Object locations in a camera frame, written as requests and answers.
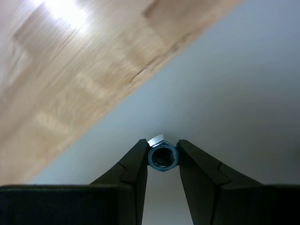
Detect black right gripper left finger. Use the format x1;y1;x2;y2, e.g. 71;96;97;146
0;139;149;225

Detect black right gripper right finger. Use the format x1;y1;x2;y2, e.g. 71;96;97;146
179;139;300;225

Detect silver M12 hex nut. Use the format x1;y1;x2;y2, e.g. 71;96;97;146
147;134;180;173

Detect white plastic board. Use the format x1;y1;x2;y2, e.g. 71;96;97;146
30;0;300;225

